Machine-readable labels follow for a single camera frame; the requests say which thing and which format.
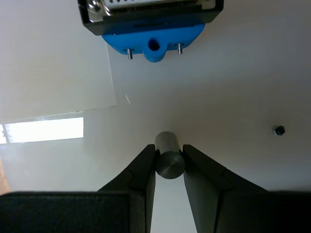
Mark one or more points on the small black hex screw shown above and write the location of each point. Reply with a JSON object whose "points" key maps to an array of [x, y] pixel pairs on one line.
{"points": [[279, 130]]}

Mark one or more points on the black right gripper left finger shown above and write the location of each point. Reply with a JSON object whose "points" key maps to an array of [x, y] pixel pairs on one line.
{"points": [[97, 213]]}

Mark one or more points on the steel cylinder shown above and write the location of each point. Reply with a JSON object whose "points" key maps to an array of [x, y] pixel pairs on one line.
{"points": [[170, 165]]}

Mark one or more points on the white taskboard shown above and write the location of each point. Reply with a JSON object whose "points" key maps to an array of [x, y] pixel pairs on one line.
{"points": [[218, 85]]}

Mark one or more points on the blue round connector mount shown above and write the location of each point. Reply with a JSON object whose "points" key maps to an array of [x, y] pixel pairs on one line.
{"points": [[170, 34]]}

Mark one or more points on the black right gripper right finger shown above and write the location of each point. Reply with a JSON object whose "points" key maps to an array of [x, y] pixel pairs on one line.
{"points": [[243, 213]]}

